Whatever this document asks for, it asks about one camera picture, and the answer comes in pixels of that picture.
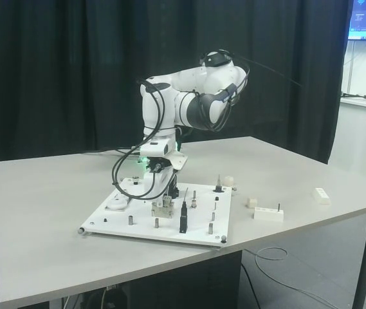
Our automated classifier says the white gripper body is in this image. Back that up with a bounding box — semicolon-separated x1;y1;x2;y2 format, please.
143;169;174;200

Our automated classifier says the flat white plate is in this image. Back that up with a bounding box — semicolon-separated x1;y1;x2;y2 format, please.
169;151;189;171

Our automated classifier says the black USB plug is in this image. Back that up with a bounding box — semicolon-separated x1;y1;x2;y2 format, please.
178;187;190;234

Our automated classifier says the white large gear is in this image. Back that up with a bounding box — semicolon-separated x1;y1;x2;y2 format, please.
107;197;128;212

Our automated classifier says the white task board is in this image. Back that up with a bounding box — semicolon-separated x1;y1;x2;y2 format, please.
78;176;237;249

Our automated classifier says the black under-table cabinet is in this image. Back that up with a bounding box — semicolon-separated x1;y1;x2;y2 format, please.
62;249;244;309

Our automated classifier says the long white peg holder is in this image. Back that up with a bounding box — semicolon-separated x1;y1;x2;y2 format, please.
253;207;285;222
311;187;332;205

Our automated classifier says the black curtain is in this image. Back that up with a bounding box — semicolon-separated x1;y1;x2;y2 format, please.
0;0;354;292

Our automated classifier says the white cabinet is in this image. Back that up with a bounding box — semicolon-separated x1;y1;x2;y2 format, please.
340;95;366;187

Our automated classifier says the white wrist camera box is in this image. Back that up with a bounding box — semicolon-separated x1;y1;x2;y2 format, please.
139;140;174;156

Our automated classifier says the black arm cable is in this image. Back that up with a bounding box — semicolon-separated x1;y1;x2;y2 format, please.
111;50;251;203

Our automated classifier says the black table cable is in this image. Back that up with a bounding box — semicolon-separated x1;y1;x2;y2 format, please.
81;146;140;157

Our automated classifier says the grey floor cable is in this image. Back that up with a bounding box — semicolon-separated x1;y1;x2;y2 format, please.
255;247;360;309

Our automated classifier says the thin black strap end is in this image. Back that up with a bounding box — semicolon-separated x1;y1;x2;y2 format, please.
230;54;303;88

